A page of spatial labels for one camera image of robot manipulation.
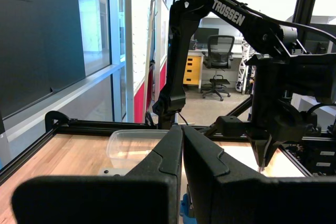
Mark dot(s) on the clear RJ45 connector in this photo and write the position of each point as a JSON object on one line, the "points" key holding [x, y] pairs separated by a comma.
{"points": [[261, 169]]}

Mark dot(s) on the black office chair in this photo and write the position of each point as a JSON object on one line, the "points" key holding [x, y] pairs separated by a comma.
{"points": [[218, 58]]}

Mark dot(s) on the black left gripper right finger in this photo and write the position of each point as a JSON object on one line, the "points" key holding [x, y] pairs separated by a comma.
{"points": [[262, 200]]}

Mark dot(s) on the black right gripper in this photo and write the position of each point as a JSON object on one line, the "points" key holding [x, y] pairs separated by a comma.
{"points": [[283, 127]]}

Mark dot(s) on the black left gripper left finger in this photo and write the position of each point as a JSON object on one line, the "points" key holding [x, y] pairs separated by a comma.
{"points": [[105, 200]]}

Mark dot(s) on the blue D-sub connector mount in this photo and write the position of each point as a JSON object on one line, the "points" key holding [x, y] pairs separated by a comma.
{"points": [[187, 208]]}

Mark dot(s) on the white lattice structure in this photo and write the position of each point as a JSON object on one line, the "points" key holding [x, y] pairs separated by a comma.
{"points": [[242, 58]]}

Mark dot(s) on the black monitor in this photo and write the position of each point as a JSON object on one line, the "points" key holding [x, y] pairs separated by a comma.
{"points": [[204, 35]]}

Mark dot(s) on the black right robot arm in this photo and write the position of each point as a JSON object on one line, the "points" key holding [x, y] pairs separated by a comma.
{"points": [[181, 51]]}

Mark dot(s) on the white partition panel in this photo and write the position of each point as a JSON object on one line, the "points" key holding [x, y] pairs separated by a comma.
{"points": [[139, 51], [163, 37]]}

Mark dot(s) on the grey window frame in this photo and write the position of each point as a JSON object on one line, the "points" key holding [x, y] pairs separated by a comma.
{"points": [[65, 95]]}

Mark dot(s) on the yellow drawer cabinet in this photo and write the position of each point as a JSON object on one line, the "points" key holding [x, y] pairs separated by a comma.
{"points": [[190, 72]]}

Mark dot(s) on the clear plastic tub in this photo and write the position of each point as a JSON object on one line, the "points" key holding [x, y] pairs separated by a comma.
{"points": [[126, 145]]}

